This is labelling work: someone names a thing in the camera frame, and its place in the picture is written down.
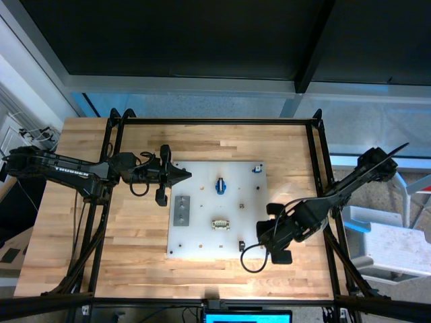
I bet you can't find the cardboard box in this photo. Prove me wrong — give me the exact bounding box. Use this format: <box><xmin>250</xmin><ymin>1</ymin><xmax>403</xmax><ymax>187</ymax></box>
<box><xmin>0</xmin><ymin>228</ymin><xmax>34</xmax><ymax>287</ymax></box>

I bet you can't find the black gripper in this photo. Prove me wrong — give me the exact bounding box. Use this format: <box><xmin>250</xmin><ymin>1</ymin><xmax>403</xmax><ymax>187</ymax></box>
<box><xmin>144</xmin><ymin>145</ymin><xmax>193</xmax><ymax>207</ymax></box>
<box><xmin>256</xmin><ymin>203</ymin><xmax>292</xmax><ymax>265</ymax></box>

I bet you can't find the grey metal plate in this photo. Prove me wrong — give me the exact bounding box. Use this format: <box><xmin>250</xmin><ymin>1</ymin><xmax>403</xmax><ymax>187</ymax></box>
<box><xmin>172</xmin><ymin>194</ymin><xmax>192</xmax><ymax>227</ymax></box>

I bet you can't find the beige rectangular connector housing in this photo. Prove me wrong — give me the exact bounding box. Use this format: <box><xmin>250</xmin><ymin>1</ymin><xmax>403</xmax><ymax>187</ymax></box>
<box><xmin>211</xmin><ymin>218</ymin><xmax>232</xmax><ymax>232</ymax></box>

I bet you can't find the long black camera cable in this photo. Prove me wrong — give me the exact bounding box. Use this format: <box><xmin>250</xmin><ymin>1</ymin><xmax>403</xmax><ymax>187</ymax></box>
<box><xmin>240</xmin><ymin>244</ymin><xmax>271</xmax><ymax>274</ymax></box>

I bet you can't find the white step stool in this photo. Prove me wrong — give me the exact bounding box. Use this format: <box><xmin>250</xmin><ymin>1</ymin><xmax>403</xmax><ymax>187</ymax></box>
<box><xmin>343</xmin><ymin>205</ymin><xmax>431</xmax><ymax>287</ymax></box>

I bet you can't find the black aluminium frame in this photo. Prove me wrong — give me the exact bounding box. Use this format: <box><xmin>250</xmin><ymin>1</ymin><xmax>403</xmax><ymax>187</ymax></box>
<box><xmin>0</xmin><ymin>107</ymin><xmax>431</xmax><ymax>323</ymax></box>

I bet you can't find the white metal stand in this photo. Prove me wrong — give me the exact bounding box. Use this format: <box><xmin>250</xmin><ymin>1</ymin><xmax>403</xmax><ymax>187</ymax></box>
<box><xmin>395</xmin><ymin>170</ymin><xmax>431</xmax><ymax>229</ymax></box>

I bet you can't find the blue-edged screen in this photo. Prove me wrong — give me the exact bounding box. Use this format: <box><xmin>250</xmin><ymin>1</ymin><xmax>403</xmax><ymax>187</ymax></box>
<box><xmin>201</xmin><ymin>309</ymin><xmax>293</xmax><ymax>323</ymax></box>

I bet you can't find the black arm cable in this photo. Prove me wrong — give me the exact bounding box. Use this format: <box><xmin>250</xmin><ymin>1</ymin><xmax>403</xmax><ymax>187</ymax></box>
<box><xmin>129</xmin><ymin>151</ymin><xmax>155</xmax><ymax>197</ymax></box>

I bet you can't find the white task board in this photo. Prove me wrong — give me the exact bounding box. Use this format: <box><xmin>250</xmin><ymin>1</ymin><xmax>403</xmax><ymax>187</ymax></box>
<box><xmin>167</xmin><ymin>160</ymin><xmax>269</xmax><ymax>260</ymax></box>

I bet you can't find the white power cable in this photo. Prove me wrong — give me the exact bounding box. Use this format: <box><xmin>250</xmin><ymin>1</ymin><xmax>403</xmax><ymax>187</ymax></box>
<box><xmin>18</xmin><ymin>126</ymin><xmax>58</xmax><ymax>144</ymax></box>

